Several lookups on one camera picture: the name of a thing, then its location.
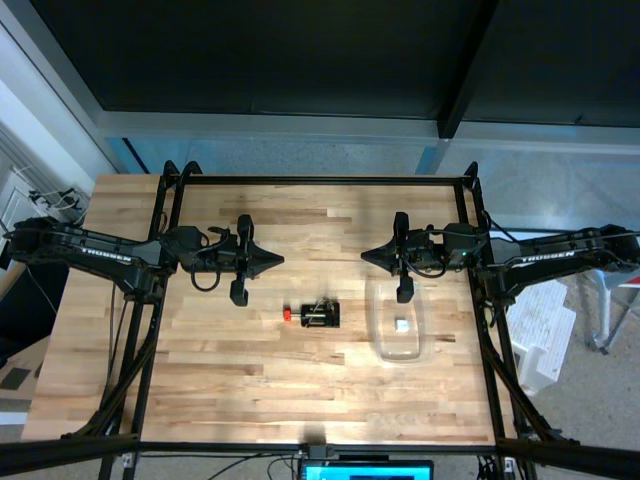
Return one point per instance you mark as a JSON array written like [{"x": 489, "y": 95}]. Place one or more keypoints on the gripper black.
[
  {"x": 243, "y": 290},
  {"x": 405, "y": 290}
]

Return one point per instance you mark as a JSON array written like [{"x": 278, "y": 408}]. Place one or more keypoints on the black wall pillar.
[{"x": 465, "y": 65}]

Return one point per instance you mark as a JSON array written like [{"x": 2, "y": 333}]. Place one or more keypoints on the white step stool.
[{"x": 542, "y": 320}]

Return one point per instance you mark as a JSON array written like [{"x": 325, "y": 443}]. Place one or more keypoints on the grey metal chair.
[{"x": 603, "y": 310}]

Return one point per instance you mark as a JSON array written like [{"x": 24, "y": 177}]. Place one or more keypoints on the black curved frame bracket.
[
  {"x": 166, "y": 167},
  {"x": 191, "y": 163},
  {"x": 472, "y": 167}
]

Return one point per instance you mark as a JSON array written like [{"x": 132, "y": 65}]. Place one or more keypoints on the screen with blue edge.
[{"x": 365, "y": 471}]

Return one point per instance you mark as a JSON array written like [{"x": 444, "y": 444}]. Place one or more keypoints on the black aluminium frame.
[{"x": 60, "y": 450}]

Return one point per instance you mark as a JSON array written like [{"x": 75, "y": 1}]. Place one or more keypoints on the white foam pad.
[{"x": 401, "y": 326}]

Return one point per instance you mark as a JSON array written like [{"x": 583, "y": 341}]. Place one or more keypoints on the clear plastic tub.
[{"x": 400, "y": 350}]

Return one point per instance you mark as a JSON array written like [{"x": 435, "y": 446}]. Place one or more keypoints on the black vise with red knob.
[{"x": 320, "y": 322}]

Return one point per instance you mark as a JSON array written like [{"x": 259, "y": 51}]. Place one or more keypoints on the small black table-level camera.
[{"x": 318, "y": 450}]

